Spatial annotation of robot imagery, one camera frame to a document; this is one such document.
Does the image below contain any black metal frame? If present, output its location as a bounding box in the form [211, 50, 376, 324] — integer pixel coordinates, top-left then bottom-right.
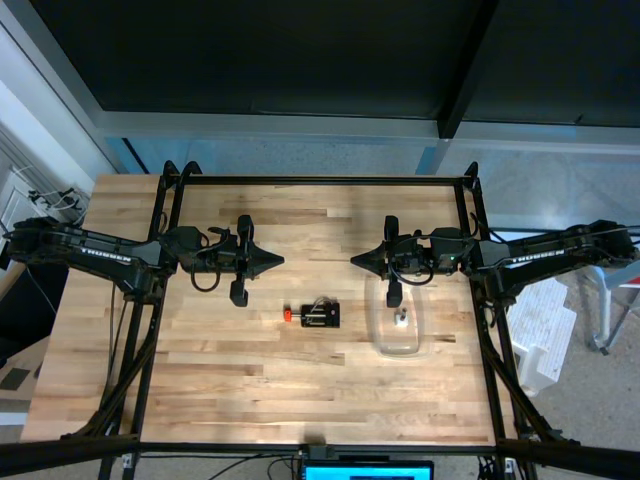
[0, 159, 640, 480]

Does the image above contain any small black table camera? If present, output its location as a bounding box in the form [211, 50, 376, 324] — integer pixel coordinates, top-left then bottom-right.
[299, 435, 335, 460]

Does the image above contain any blue laptop screen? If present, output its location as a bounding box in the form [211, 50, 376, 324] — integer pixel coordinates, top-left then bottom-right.
[299, 459, 435, 480]

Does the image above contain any white plastic step stool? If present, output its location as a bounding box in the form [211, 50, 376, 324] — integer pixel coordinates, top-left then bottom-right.
[504, 276, 582, 399]

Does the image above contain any black and white cable bundle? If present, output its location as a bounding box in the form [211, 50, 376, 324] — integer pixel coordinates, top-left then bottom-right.
[25, 185, 85, 221]

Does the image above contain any brown cardboard box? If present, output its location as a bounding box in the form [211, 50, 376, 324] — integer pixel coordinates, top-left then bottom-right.
[0, 335, 51, 427]

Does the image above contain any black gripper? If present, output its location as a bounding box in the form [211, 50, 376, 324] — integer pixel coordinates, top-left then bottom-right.
[350, 214, 435, 308]
[197, 214, 285, 308]

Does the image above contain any grey metal chair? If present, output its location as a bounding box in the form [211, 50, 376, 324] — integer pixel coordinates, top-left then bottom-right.
[584, 262, 640, 357]

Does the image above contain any black vise with red knob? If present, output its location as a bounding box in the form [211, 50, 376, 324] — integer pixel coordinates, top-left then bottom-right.
[283, 301, 343, 330]

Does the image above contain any clear plastic tub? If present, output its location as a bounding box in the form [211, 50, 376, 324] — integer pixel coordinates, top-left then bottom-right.
[363, 272, 432, 359]

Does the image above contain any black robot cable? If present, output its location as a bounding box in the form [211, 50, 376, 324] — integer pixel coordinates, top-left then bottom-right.
[189, 225, 232, 293]
[388, 234, 435, 287]

